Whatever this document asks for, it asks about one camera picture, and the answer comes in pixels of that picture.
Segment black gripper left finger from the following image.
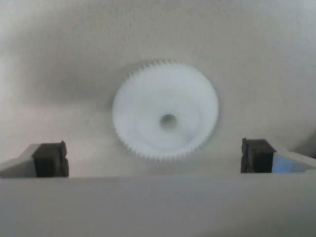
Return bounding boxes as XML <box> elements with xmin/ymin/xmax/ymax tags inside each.
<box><xmin>0</xmin><ymin>140</ymin><xmax>70</xmax><ymax>178</ymax></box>

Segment white large gear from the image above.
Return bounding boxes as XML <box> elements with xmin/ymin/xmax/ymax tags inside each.
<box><xmin>111</xmin><ymin>58</ymin><xmax>220</xmax><ymax>163</ymax></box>

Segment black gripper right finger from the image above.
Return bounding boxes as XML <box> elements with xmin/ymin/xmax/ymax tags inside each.
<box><xmin>240</xmin><ymin>137</ymin><xmax>316</xmax><ymax>174</ymax></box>

